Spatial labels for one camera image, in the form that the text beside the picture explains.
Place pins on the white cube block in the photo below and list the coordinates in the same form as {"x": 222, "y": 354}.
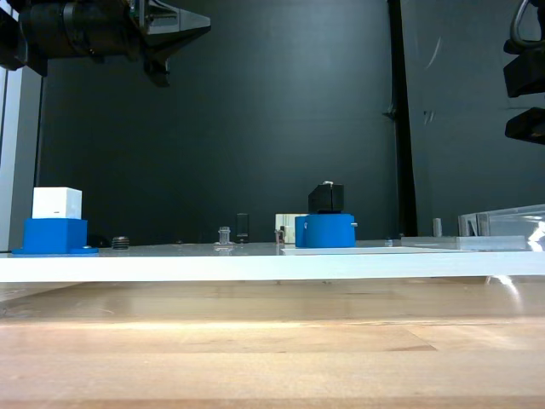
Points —
{"x": 55, "y": 202}

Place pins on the clear plastic tub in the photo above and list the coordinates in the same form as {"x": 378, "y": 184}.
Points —
{"x": 511, "y": 221}

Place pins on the blue round holder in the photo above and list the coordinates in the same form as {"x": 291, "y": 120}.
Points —
{"x": 330, "y": 232}

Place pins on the white base board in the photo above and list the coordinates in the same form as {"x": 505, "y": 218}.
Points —
{"x": 170, "y": 266}

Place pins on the black threaded set screw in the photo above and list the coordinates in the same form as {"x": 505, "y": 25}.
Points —
{"x": 121, "y": 242}

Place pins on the light grey frame post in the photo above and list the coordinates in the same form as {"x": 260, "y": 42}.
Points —
{"x": 13, "y": 170}

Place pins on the white connector housing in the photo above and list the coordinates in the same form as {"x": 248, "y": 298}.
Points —
{"x": 285, "y": 230}

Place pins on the black block clamp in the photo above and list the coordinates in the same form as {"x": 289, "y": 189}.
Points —
{"x": 325, "y": 198}

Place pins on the blue square socket base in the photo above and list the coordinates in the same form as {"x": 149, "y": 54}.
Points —
{"x": 53, "y": 236}

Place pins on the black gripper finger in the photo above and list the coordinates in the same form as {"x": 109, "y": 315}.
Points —
{"x": 158, "y": 59}
{"x": 530, "y": 125}
{"x": 179, "y": 21}
{"x": 528, "y": 74}

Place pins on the small metal cylinder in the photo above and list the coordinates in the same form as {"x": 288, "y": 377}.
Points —
{"x": 437, "y": 227}

